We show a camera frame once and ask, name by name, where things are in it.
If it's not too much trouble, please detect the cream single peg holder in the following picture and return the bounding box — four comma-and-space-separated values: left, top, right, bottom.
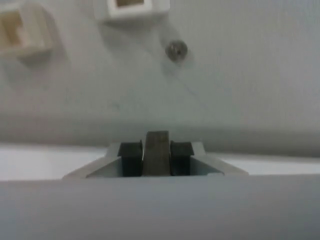
0, 2, 55, 67

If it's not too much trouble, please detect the white single peg holder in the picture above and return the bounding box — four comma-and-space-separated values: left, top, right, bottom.
93, 0, 171, 26

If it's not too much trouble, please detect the small metal BNC plug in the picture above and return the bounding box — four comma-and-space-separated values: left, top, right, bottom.
165, 39, 188, 62

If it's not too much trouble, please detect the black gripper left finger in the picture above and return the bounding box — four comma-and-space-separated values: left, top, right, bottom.
62, 141, 144, 180

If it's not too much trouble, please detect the metal square peg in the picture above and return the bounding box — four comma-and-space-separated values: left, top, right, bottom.
142, 130, 172, 177

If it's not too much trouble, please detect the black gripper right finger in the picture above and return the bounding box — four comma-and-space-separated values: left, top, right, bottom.
169, 140, 247, 177

